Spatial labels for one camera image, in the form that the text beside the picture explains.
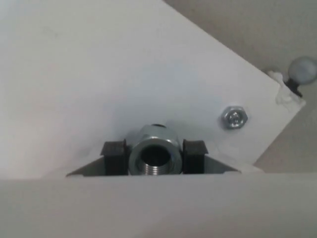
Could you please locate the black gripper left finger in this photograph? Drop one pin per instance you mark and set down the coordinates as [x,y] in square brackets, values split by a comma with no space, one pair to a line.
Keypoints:
[115,158]

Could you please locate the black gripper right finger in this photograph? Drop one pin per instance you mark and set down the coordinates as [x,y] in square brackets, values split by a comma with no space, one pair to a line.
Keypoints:
[194,158]

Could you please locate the white task board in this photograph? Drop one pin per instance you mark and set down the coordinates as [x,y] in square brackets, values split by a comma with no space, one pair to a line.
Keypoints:
[99,74]

